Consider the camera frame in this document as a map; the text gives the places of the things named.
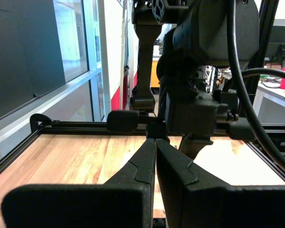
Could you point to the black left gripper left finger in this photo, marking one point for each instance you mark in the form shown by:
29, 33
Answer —
85, 206

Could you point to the black curved frame bracket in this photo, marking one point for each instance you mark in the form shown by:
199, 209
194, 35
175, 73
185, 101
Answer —
35, 117

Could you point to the black monitor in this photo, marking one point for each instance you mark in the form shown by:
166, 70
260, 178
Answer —
280, 42

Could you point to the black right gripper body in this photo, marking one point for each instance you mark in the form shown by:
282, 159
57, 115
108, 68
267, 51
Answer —
122, 121

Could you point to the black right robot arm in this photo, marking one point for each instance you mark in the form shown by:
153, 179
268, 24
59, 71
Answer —
204, 35

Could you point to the yellow cabinet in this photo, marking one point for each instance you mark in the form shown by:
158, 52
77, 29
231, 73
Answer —
155, 73

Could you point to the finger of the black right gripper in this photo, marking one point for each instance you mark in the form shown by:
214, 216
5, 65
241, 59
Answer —
194, 147
156, 135

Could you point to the dark right wrist camera box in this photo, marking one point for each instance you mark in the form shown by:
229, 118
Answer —
194, 114

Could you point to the black metal frame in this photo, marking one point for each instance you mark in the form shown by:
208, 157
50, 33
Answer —
85, 127

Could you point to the white desk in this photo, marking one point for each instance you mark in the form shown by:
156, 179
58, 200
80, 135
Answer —
270, 99

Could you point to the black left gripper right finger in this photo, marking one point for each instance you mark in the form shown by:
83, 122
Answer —
228, 206

